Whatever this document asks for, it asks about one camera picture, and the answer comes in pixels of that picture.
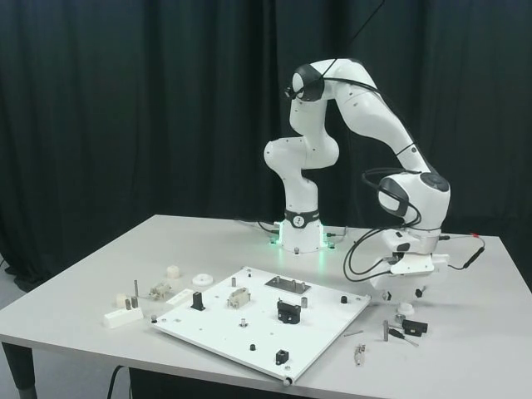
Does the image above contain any black cable under table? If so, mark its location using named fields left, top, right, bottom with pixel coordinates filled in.
left=109, top=364, right=131, bottom=399

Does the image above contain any beige metal connector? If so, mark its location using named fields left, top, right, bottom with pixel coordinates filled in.
left=146, top=282, right=172, bottom=300

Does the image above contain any white task board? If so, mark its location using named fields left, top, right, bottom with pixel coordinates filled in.
left=149, top=265, right=372, bottom=387

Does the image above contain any black curtain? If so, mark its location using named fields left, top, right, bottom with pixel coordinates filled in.
left=0, top=0, right=532, bottom=288

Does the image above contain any black base cable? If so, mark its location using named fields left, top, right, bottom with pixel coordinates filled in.
left=234, top=217, right=284, bottom=235

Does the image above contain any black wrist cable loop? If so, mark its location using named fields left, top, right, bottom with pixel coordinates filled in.
left=347, top=167, right=421, bottom=280

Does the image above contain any black block plug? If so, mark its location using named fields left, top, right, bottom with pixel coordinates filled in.
left=401, top=319, right=430, bottom=336

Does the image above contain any dark table leg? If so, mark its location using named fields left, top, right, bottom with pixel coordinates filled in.
left=1, top=341, right=35, bottom=399

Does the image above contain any black D-SUB plug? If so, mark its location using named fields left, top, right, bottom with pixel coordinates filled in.
left=276, top=302, right=302, bottom=325

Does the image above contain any thin black probe rod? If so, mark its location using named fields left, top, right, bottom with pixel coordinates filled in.
left=451, top=232, right=486, bottom=269

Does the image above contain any white peg holder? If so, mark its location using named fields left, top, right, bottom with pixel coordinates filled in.
left=102, top=304, right=145, bottom=330
left=167, top=288, right=195, bottom=307

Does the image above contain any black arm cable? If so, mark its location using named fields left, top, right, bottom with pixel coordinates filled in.
left=284, top=0, right=388, bottom=101

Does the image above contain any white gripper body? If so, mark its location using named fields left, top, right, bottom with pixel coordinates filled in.
left=367, top=254, right=452, bottom=293

